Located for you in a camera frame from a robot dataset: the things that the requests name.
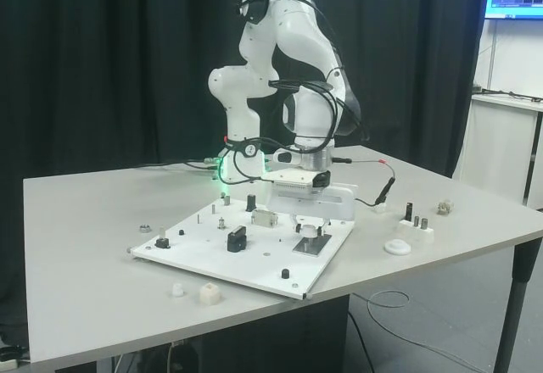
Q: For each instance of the black D-SUB plug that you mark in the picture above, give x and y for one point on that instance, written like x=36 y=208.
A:
x=236 y=241

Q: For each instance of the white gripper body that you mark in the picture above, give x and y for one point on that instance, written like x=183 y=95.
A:
x=335 y=205

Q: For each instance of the dark peg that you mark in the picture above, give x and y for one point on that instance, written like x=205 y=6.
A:
x=410 y=211

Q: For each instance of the white medium gear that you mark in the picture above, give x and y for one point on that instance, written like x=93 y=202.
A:
x=309 y=230

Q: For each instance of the white task board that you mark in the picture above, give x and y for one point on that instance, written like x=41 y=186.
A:
x=254 y=267

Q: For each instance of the white cabinet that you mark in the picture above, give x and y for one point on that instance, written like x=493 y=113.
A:
x=496 y=148

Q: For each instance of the metal square peg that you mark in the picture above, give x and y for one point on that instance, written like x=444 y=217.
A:
x=161 y=232

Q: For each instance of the small white holder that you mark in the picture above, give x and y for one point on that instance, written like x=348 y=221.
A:
x=379 y=208

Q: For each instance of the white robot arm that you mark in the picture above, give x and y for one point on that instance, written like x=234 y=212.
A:
x=297 y=29

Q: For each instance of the white large gear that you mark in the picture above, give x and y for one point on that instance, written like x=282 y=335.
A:
x=397 y=248

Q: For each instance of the white square holder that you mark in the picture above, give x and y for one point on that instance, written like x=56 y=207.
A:
x=210 y=294

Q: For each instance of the black curtain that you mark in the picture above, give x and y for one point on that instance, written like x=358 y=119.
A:
x=106 y=51

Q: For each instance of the white peg holder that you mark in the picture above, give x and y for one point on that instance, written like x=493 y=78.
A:
x=418 y=233

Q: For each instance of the black table leg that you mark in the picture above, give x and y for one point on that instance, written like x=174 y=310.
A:
x=515 y=296

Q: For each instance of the metal bolt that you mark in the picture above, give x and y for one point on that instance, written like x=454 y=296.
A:
x=145 y=228

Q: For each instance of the white small gear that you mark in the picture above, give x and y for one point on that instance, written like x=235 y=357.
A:
x=177 y=290

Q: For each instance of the white power strip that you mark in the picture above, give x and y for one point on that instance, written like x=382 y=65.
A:
x=10 y=358

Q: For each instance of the metal BNC plug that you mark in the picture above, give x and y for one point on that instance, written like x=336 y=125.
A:
x=221 y=223

